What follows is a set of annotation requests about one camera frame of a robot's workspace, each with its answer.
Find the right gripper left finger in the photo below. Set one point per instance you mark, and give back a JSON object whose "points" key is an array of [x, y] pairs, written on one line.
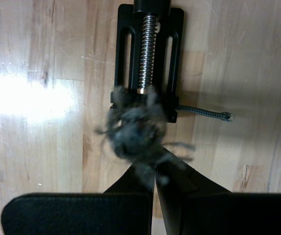
{"points": [[81, 215]]}

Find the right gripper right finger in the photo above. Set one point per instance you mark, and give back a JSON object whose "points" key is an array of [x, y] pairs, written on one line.
{"points": [[228, 215]]}

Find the black clamp with red knob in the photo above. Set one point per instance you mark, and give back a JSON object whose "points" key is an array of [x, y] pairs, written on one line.
{"points": [[147, 49]]}

